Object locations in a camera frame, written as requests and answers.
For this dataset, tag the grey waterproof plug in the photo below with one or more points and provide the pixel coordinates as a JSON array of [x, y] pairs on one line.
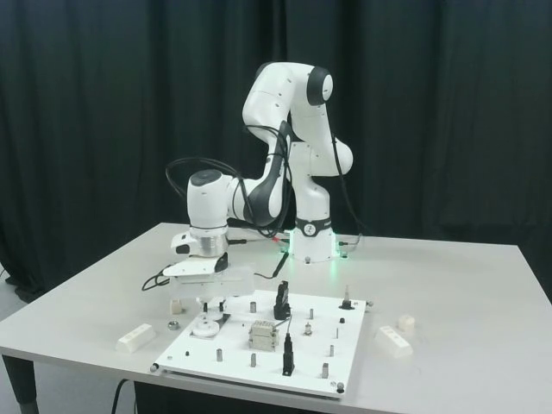
[[346, 297]]

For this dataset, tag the white large gear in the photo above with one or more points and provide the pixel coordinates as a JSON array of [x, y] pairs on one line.
[[202, 333]]

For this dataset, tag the black table leg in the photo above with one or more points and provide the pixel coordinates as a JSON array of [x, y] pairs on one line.
[[19, 388]]

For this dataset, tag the black USB plug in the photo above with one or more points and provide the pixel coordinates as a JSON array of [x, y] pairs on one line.
[[288, 358]]

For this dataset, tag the black curtains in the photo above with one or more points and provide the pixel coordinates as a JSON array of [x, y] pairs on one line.
[[86, 129]]

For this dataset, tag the small white round holder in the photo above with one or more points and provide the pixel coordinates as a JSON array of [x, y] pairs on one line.
[[406, 323]]

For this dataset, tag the white three-hole peg holder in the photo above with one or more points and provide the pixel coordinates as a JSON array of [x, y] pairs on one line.
[[136, 339], [392, 341]]

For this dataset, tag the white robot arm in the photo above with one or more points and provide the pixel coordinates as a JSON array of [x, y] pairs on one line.
[[310, 194]]

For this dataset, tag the metal BNC plug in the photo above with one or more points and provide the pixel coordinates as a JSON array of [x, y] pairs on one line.
[[307, 330]]

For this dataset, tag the white task board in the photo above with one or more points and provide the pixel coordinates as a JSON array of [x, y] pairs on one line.
[[194, 353]]

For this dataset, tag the metal nut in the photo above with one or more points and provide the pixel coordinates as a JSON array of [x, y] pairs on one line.
[[172, 324]]

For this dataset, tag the small white cube holder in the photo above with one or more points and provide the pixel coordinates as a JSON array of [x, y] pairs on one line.
[[175, 307]]

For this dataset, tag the black D-SUB plug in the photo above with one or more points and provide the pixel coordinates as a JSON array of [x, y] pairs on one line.
[[281, 302]]

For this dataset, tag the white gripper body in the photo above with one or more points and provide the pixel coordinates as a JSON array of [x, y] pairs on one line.
[[233, 284]]

